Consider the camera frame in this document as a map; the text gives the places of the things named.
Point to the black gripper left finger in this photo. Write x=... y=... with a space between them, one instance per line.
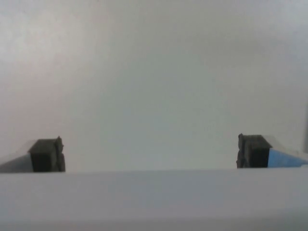
x=45 y=156

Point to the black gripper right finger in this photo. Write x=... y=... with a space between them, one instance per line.
x=255 y=151

